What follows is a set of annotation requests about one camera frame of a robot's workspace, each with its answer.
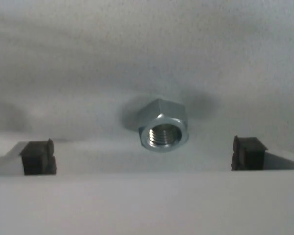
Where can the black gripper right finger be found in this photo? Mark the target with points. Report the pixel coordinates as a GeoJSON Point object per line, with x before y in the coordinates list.
{"type": "Point", "coordinates": [250, 156]}

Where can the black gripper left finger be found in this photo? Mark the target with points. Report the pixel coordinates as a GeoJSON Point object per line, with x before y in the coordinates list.
{"type": "Point", "coordinates": [36, 159]}

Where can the metal hex nut bolt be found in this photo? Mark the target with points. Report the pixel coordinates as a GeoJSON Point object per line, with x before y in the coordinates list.
{"type": "Point", "coordinates": [166, 115]}

